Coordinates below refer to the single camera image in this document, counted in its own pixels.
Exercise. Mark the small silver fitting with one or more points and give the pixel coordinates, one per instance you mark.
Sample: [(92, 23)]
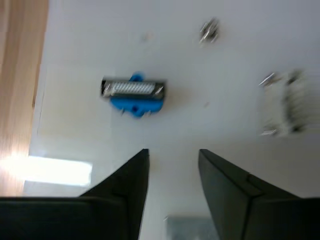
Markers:
[(208, 30)]

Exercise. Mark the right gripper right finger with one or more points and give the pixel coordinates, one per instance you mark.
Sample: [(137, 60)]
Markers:
[(250, 212)]

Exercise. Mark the white connector housing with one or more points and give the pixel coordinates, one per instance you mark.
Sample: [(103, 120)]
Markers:
[(292, 105)]

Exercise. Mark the blue round mount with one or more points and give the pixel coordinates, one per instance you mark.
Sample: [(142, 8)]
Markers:
[(135, 107)]

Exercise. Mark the grey metal block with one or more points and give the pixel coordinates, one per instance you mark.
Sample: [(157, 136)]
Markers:
[(185, 230)]

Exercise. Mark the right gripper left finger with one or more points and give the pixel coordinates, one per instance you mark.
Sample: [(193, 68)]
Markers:
[(100, 217)]

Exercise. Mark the black D-sub connector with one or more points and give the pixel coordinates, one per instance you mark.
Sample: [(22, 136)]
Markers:
[(132, 88)]

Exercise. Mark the white task board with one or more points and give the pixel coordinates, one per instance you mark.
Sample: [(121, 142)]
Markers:
[(200, 75)]

